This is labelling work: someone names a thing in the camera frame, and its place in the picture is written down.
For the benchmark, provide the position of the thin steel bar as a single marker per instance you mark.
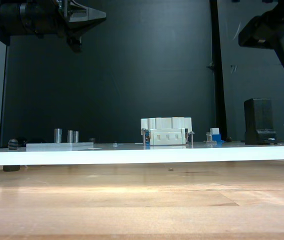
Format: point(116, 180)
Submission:
point(76, 137)

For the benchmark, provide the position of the medium steel bar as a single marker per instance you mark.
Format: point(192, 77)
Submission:
point(70, 137)

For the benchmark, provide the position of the thick steel bar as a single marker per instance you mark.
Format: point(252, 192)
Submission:
point(58, 136)

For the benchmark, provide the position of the aluminium bar holder plate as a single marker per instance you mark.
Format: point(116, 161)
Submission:
point(47, 147)

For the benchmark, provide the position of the white taskboard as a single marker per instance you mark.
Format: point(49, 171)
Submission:
point(142, 156)

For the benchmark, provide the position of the black taskboard foot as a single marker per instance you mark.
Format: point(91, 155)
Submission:
point(11, 168)

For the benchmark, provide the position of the black connector hood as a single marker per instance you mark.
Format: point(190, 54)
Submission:
point(257, 120)

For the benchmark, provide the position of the silver screw head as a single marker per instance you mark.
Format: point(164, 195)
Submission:
point(271, 138)

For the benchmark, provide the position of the black round-head screw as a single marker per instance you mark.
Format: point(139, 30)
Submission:
point(229, 139)
point(92, 140)

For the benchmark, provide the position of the blue and white connector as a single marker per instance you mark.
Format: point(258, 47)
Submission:
point(217, 138)

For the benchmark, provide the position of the short silver bolt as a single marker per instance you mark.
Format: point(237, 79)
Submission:
point(208, 137)

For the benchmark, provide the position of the small clear nut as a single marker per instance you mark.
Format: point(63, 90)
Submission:
point(115, 144)

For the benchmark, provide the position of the long silver screw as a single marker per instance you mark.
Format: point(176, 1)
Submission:
point(192, 138)
point(144, 135)

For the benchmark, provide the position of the black ribbed set screw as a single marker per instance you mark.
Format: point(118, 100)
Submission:
point(13, 145)

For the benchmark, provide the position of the white multi-pin connector housing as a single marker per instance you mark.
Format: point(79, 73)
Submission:
point(167, 136)

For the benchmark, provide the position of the small brown nut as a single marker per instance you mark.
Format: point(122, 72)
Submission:
point(170, 169)

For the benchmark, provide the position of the black vertical post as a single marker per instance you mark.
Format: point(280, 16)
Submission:
point(218, 75)

